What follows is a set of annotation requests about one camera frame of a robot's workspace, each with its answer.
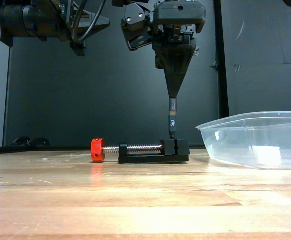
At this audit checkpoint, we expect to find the black USB-C socket adapter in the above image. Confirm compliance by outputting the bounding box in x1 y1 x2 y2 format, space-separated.
167 116 178 140

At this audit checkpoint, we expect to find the clear plastic tub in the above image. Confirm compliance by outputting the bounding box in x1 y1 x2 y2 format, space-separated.
195 111 291 171

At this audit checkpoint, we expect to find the small white block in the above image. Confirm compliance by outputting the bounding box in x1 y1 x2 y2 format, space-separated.
251 145 282 167

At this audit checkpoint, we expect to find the black curved frame bracket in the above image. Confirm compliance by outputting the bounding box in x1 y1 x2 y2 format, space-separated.
30 136 51 147
13 136 32 147

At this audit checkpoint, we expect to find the black backdrop post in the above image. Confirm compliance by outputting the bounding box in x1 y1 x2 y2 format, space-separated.
210 0 230 120

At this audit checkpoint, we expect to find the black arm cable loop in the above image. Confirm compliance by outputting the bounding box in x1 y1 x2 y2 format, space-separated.
71 0 108 43

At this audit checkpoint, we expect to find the black vise with red knob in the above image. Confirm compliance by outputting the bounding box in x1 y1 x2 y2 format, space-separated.
90 138 190 165

